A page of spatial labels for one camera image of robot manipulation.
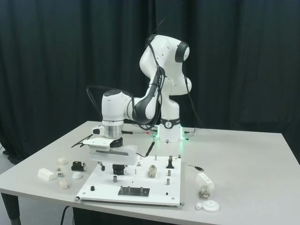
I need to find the white task board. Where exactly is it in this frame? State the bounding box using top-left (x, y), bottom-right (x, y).
top-left (75, 153), bottom-right (186, 207)

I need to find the black cable on table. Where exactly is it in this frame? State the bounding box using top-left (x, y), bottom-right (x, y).
top-left (123, 123), bottom-right (160, 135)

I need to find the thin black rod red tag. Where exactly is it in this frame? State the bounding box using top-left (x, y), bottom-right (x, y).
top-left (136, 132), bottom-right (156, 157)

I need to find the dark table leg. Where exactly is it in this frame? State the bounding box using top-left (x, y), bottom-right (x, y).
top-left (0, 193), bottom-right (20, 225)

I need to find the black cable under table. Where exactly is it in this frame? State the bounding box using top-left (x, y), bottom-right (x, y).
top-left (61, 205), bottom-right (74, 225)

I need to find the beige metal Ethernet plug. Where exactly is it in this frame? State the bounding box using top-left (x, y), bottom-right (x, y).
top-left (199, 184), bottom-right (212, 200)

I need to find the black D-SUB socket block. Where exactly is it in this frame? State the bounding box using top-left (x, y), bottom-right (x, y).
top-left (112, 164), bottom-right (127, 175)

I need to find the beige connector block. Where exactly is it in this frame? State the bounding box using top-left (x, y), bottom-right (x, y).
top-left (146, 165), bottom-right (158, 180)

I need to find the black upright bracket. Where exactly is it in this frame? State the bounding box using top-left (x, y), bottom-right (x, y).
top-left (165, 155), bottom-right (175, 169)

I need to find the white three-hole holder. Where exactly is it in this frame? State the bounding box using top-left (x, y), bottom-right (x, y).
top-left (37, 167), bottom-right (57, 181)
top-left (195, 172), bottom-right (215, 188)

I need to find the white large gear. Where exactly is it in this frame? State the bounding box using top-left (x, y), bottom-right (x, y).
top-left (202, 200), bottom-right (221, 213)

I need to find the black D-SUB plug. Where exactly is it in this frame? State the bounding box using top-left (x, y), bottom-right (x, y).
top-left (70, 161), bottom-right (86, 171)

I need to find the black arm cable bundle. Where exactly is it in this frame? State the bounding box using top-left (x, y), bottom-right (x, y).
top-left (86, 20), bottom-right (200, 131)

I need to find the black curtain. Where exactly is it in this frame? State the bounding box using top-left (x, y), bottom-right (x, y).
top-left (0, 0), bottom-right (300, 162)

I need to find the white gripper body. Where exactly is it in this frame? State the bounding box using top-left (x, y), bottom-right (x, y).
top-left (88, 144), bottom-right (138, 166)

